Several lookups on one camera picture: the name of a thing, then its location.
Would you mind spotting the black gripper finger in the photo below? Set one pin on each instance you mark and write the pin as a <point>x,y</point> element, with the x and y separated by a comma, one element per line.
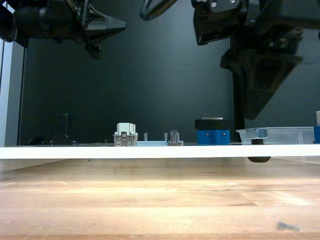
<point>100,22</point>
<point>267,77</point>
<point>100,36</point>
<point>228,61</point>

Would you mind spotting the silver M12 hex nut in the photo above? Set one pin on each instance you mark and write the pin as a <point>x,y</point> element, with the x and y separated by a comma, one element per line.
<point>261,133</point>

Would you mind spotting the clear plastic tub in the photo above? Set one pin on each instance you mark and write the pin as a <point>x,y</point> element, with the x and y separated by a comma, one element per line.
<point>287,136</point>

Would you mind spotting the black M12 threaded stud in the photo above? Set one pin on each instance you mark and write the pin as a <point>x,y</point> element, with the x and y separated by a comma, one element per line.
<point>258,142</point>

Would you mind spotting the black rubber foot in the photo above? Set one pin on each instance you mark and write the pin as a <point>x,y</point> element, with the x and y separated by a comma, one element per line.
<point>259,159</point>

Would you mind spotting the beige connector housing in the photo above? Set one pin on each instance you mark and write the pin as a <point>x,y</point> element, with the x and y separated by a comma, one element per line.
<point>125,135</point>

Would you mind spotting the aluminium plate with posts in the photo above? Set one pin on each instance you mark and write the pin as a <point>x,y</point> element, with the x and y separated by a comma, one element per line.
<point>152,143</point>

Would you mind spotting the white board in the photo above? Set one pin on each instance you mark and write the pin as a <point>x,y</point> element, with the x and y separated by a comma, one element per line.
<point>125,152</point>

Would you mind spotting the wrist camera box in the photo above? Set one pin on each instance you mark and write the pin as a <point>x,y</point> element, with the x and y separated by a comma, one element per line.
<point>215,25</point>

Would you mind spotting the black aluminium frame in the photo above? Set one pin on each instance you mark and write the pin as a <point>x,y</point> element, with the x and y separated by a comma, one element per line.
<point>238,123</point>

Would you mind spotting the blue mount with black connector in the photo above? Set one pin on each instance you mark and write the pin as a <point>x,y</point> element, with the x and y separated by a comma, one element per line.
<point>213,136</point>

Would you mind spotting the white window frame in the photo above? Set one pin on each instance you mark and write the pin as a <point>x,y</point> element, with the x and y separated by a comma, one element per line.
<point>12,100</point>

